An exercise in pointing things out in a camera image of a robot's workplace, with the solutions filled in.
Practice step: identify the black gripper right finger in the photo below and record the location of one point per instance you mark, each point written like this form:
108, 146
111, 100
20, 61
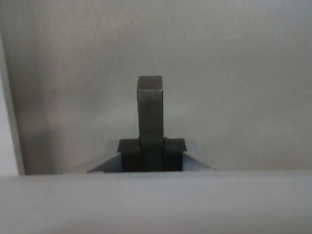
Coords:
174, 152

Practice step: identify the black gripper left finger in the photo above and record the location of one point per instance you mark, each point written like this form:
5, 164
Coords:
128, 152

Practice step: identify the metal square peg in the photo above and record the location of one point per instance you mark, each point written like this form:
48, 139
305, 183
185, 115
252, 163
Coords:
150, 109

